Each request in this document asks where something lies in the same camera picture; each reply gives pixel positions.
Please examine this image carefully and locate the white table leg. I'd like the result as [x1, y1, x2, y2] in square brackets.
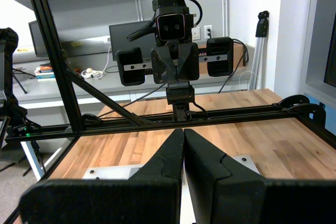
[20, 140, 46, 182]

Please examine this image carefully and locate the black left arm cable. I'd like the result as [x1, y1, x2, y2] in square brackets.
[183, 0, 203, 29]

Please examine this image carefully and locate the black stand with cables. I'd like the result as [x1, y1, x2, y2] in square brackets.
[0, 27, 28, 163]

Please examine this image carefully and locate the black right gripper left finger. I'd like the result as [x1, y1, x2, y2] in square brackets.
[18, 129, 184, 224]

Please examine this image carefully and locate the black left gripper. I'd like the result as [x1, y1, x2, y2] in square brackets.
[116, 37, 234, 86]

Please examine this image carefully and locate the silver post with black mount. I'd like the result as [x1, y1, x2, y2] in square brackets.
[249, 10, 271, 91]

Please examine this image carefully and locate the stack of books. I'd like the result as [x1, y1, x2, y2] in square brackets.
[34, 65, 56, 82]

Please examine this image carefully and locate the black computer monitor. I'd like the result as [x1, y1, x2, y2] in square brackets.
[109, 20, 158, 61]
[28, 20, 53, 57]

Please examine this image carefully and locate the dark glass window panel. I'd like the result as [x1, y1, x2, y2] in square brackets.
[304, 0, 336, 99]

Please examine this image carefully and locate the white board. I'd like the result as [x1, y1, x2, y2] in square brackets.
[82, 155, 261, 224]

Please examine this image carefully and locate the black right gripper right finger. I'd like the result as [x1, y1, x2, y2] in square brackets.
[184, 129, 336, 224]

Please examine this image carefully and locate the black braided cable sleeve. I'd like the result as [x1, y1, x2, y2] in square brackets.
[127, 18, 158, 43]

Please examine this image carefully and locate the black power cable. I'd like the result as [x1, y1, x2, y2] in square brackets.
[217, 39, 249, 94]

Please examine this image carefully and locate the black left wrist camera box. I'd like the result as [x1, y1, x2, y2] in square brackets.
[152, 0, 194, 48]

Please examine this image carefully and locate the white cable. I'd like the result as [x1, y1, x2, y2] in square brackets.
[80, 46, 114, 80]

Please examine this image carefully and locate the grey desk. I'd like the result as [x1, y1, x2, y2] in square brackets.
[12, 48, 257, 109]

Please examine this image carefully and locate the black aluminium frame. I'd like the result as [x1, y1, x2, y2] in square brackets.
[0, 0, 336, 224]

